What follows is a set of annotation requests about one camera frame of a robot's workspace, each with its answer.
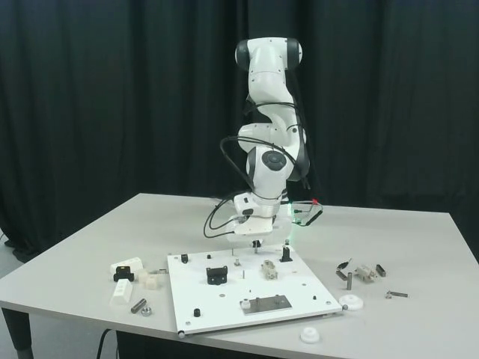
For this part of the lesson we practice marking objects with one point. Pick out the white task board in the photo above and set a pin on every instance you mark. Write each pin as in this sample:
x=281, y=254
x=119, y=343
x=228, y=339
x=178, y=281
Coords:
x=232, y=299

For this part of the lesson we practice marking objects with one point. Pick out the black rod with red tag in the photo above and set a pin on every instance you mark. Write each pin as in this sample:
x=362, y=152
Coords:
x=314, y=218

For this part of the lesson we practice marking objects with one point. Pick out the black table leg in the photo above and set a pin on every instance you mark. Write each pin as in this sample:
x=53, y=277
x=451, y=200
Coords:
x=16, y=333

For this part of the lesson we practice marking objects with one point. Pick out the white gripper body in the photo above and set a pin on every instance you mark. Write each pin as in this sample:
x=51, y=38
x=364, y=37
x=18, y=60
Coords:
x=250, y=227

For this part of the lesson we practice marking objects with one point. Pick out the black rectangular block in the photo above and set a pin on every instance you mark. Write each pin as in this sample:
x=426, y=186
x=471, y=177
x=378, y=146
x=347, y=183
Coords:
x=381, y=270

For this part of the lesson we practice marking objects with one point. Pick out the dark metal clip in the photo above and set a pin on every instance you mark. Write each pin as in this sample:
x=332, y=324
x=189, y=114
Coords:
x=342, y=266

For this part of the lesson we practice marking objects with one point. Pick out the black upright plug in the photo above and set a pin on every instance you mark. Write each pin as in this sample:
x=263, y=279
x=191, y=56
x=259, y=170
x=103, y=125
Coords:
x=286, y=254

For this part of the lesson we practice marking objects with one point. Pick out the white large gear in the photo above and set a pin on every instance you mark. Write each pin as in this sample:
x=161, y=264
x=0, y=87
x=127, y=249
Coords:
x=351, y=302

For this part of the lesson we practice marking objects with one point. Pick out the thick dark metal round peg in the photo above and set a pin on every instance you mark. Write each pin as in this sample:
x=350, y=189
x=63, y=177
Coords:
x=137, y=306

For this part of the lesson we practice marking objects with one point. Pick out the grey metal round peg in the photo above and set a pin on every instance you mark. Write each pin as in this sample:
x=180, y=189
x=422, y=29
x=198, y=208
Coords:
x=349, y=281

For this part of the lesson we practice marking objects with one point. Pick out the black D-SUB plug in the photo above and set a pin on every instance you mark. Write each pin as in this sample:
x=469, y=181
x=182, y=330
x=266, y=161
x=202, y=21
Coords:
x=122, y=275

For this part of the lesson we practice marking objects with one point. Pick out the metal bolt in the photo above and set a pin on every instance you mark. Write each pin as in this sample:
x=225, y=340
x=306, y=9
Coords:
x=396, y=295

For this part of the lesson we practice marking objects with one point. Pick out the black plug with flat wings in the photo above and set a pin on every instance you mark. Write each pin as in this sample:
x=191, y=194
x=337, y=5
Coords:
x=216, y=275

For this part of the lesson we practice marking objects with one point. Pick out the beige plug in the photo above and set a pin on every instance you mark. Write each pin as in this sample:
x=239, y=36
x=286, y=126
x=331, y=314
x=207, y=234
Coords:
x=365, y=273

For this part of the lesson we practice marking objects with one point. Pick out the metal nut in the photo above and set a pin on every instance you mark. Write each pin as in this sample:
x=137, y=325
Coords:
x=146, y=310

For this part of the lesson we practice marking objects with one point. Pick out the metal rectangular plug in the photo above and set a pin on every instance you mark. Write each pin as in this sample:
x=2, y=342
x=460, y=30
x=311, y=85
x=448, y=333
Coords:
x=268, y=269

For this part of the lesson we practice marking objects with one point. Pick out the black curtain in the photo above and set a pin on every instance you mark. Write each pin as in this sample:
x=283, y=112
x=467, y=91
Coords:
x=75, y=93

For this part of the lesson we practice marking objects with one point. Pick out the long white peg holder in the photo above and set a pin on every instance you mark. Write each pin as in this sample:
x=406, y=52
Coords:
x=120, y=293

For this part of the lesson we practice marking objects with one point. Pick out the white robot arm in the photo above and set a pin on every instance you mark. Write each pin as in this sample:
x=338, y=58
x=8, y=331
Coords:
x=267, y=82

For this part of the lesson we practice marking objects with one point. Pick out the white cube holder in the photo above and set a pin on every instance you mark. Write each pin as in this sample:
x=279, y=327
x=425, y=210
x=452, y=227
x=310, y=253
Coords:
x=143, y=278
x=153, y=283

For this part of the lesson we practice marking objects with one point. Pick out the short white peg holder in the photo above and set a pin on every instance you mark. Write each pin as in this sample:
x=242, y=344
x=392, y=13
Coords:
x=129, y=263

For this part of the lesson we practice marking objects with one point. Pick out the white medium gear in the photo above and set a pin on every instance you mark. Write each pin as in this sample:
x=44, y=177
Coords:
x=310, y=334

